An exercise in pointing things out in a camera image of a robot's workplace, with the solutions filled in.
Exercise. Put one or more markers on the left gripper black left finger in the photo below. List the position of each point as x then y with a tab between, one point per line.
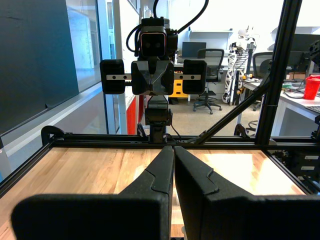
160	180

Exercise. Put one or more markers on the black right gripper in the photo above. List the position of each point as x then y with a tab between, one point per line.
112	85

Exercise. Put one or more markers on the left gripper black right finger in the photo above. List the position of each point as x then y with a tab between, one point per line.
195	190

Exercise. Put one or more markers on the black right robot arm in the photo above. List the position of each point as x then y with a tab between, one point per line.
158	115

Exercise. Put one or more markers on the yellow drawer cabinet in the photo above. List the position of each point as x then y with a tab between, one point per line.
178	90

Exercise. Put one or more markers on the red panel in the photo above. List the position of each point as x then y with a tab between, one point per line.
131	115

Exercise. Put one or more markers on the black computer monitor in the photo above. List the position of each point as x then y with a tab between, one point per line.
303	50
193	50

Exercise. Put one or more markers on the black office chair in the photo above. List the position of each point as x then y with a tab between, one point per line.
215	67
260	62

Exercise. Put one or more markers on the white lattice robot figure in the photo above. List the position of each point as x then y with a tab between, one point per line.
232	65

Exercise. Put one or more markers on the white desk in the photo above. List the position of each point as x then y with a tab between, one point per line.
290	102

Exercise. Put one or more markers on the red plastic cup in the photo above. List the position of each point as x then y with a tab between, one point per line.
312	87

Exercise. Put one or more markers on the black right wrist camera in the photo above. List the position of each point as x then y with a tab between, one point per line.
153	45

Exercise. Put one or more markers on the black metal frame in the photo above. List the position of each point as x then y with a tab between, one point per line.
100	140

